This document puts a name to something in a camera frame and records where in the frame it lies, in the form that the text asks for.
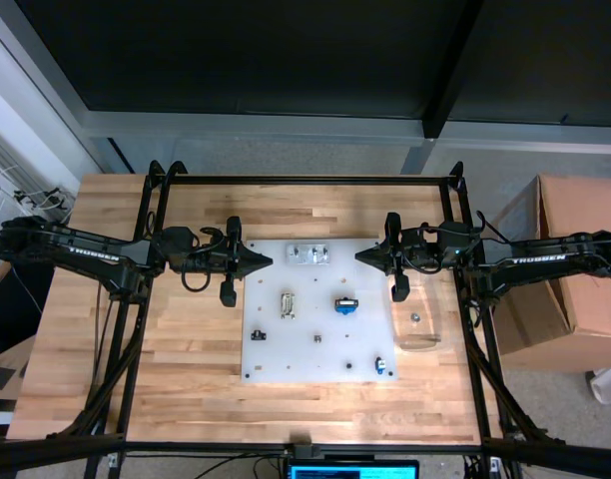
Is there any blue screen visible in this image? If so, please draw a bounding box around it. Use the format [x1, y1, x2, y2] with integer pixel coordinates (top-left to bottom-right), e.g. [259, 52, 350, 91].
[285, 459, 420, 479]

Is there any beige many-pin connector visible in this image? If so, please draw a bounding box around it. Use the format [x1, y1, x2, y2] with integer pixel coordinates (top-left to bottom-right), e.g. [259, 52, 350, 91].
[279, 292, 300, 321]

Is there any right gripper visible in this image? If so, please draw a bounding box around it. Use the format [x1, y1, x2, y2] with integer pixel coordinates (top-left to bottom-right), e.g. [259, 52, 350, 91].
[353, 212, 412, 304]

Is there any grey block with steel pegs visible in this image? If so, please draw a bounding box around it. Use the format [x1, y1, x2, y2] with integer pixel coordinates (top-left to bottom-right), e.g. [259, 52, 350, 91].
[285, 242, 332, 266]

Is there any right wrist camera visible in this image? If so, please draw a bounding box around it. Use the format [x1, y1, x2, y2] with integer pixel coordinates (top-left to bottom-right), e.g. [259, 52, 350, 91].
[401, 225, 436, 273]

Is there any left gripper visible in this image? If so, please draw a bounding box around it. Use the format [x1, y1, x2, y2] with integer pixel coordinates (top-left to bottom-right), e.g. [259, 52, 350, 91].
[219, 215, 275, 308]

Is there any white task board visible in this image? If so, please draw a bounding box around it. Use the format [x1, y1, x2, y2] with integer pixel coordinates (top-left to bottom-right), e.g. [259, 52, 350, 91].
[240, 239, 401, 385]

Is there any cardboard box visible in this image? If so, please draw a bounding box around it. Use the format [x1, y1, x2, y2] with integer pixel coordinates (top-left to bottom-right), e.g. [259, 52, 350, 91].
[488, 173, 611, 375]

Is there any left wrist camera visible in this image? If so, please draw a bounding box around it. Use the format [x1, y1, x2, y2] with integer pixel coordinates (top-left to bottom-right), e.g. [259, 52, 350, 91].
[199, 227, 230, 265]

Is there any clear plastic container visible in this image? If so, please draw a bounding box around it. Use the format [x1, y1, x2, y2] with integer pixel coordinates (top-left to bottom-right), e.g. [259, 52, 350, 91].
[390, 276, 450, 353]

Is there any large blue socket block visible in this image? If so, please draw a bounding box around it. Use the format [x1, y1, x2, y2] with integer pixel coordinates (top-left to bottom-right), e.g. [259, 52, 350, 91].
[332, 295, 361, 317]

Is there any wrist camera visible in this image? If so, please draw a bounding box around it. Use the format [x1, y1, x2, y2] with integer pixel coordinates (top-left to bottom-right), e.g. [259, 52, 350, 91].
[401, 225, 436, 273]
[199, 227, 230, 265]

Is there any black frame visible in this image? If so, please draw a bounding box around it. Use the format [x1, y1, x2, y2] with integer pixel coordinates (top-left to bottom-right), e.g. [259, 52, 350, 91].
[0, 159, 594, 479]

